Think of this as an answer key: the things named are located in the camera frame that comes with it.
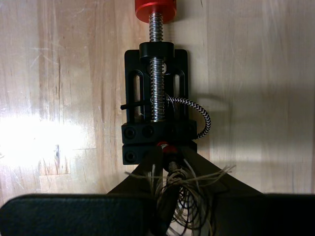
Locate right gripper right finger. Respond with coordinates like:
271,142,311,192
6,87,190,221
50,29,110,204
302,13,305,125
183,147,315,236

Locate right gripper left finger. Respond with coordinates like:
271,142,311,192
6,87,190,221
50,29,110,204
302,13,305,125
0,146,164,236

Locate red rca plug frayed cable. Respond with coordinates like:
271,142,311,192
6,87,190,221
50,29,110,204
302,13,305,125
125,145,237,236

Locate black vise with red knob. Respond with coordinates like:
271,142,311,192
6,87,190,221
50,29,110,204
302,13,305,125
120,0,199,166

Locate black white braided cable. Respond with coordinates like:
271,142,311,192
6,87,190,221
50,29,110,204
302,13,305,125
166,95,213,140

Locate black cable tie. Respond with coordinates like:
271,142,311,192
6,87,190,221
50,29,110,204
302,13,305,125
120,102,151,111

